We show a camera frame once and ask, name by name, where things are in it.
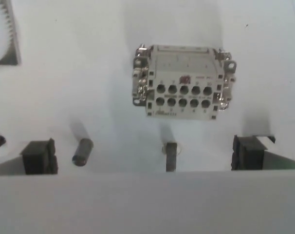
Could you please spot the grey waterproof plug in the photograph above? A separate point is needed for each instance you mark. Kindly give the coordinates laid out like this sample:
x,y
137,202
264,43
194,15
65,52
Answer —
x,y
184,73

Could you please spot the metal square peg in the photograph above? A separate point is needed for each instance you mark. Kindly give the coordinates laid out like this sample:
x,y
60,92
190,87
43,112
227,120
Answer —
x,y
171,157

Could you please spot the white task board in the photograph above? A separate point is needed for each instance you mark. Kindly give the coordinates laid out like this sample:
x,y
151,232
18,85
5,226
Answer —
x,y
77,85

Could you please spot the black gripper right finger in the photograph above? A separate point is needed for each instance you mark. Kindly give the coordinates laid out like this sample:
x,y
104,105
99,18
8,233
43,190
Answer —
x,y
249,156

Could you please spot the metal round peg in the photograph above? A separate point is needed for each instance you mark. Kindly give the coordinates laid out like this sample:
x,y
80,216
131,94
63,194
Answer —
x,y
83,152

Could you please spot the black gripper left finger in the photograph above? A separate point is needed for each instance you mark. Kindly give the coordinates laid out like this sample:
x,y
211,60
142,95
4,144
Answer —
x,y
39,158

